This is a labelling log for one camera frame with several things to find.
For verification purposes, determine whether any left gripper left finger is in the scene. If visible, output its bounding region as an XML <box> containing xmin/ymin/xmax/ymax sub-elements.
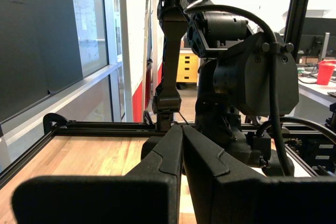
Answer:
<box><xmin>12</xmin><ymin>125</ymin><xmax>184</xmax><ymax>224</ymax></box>

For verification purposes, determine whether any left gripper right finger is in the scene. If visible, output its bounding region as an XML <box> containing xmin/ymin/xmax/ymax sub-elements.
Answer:
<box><xmin>183</xmin><ymin>125</ymin><xmax>336</xmax><ymax>224</ymax></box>

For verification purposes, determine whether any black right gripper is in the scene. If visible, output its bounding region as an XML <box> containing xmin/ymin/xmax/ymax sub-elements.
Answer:
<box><xmin>141</xmin><ymin>95</ymin><xmax>295</xmax><ymax>177</ymax></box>

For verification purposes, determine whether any yellow drawer cabinet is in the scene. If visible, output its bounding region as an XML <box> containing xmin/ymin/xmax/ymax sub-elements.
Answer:
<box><xmin>176</xmin><ymin>53</ymin><xmax>200</xmax><ymax>84</ymax></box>

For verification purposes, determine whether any white partition with red base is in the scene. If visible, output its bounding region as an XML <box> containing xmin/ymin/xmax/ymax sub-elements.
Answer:
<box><xmin>118</xmin><ymin>0</ymin><xmax>148</xmax><ymax>123</ymax></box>

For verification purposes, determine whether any white desk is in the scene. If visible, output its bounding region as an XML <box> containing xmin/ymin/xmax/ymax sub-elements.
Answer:
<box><xmin>296</xmin><ymin>76</ymin><xmax>336</xmax><ymax>125</ymax></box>

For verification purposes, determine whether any red plastic cup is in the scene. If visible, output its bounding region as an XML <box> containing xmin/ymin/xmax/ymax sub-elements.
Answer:
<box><xmin>316</xmin><ymin>60</ymin><xmax>336</xmax><ymax>86</ymax></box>

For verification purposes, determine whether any black computer monitor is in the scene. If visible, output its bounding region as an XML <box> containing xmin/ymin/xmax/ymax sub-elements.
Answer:
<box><xmin>299</xmin><ymin>17</ymin><xmax>336</xmax><ymax>59</ymax></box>

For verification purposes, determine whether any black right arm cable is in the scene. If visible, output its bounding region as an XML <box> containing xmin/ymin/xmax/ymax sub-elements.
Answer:
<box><xmin>183</xmin><ymin>3</ymin><xmax>336</xmax><ymax>177</ymax></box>

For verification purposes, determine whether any black aluminium frame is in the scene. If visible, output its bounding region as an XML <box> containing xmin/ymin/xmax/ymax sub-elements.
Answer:
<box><xmin>0</xmin><ymin>0</ymin><xmax>336</xmax><ymax>190</ymax></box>

